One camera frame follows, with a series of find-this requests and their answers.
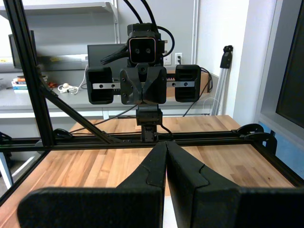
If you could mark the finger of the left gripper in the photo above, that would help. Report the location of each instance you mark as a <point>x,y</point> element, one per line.
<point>130,88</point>
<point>155,88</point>

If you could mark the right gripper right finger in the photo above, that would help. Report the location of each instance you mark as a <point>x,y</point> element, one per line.
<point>237,206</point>

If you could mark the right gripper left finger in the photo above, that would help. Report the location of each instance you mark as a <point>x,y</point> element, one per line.
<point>107,206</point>

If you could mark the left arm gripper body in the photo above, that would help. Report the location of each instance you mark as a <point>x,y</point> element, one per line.
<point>99,76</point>

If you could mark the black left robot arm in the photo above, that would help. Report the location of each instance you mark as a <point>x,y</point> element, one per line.
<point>149,118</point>

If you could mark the white taskboard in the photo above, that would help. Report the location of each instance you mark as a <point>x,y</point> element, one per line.
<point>169,213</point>

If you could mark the black computer monitor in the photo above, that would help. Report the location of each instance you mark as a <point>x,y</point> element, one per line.
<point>104,52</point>
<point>12,52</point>

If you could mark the grey desk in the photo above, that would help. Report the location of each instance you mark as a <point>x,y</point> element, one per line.
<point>71,99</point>

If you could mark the aluminium tripod stand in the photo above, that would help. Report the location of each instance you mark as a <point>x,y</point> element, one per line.
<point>226,57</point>

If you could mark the stack of books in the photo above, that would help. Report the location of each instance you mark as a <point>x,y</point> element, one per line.
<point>20,84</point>

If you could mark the white wall outlet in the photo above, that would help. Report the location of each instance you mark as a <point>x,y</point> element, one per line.
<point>168,60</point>
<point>178,58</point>

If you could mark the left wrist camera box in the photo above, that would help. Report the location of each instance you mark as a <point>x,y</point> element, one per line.
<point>142,51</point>

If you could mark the black aluminium frame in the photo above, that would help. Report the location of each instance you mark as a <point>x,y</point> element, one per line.
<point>29,71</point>

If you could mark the white wall shelf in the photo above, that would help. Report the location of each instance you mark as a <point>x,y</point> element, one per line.
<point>71,7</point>

